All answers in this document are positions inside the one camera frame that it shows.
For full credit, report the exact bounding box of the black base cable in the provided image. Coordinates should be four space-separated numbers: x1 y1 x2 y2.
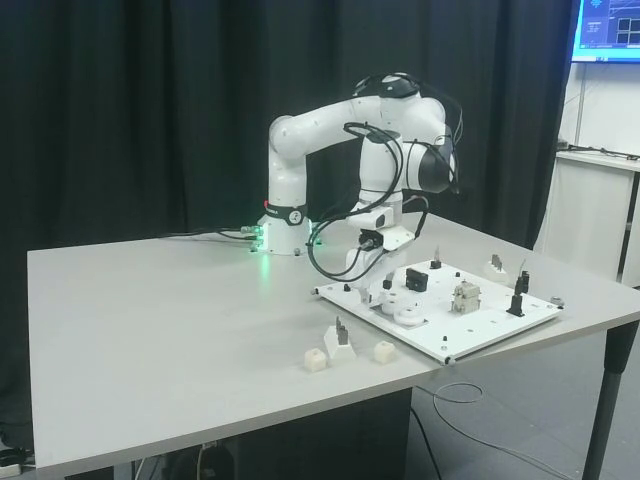
162 225 266 251

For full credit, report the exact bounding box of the grey floor cable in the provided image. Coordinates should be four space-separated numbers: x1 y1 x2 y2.
430 382 501 480

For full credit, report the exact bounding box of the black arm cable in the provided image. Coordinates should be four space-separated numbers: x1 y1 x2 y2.
343 72 469 201

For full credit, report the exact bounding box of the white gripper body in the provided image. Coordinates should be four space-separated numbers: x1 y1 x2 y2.
344 244 404 291

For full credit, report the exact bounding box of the black cable on cabinet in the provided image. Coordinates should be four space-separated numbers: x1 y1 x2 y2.
556 141 640 162

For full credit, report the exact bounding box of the black waterproof plug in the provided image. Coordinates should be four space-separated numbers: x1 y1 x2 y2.
404 266 430 293

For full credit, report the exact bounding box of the white round peg holder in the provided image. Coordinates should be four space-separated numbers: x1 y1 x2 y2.
323 324 357 360

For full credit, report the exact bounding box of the white cabinet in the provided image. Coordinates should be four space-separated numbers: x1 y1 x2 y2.
532 149 640 290

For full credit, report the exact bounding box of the flat white mounting plate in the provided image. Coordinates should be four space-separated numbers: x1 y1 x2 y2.
349 227 414 251

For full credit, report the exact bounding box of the black table leg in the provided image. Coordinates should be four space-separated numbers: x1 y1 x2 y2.
582 319 640 480

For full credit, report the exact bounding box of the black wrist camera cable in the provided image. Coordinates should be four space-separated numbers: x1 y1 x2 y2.
305 212 384 279

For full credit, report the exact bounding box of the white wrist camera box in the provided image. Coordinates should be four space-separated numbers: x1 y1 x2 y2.
348 208 395 230

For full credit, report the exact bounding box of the white task board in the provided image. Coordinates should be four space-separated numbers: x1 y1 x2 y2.
309 255 565 367

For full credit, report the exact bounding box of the black floor cable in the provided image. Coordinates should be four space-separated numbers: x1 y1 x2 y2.
408 407 439 480

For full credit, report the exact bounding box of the small white cube holder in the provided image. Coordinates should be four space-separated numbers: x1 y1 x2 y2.
303 348 329 374
372 340 398 364

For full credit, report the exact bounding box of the black curtain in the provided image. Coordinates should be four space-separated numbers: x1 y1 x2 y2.
0 0 584 451

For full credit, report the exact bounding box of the blue screen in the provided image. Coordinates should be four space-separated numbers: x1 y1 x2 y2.
569 0 640 65

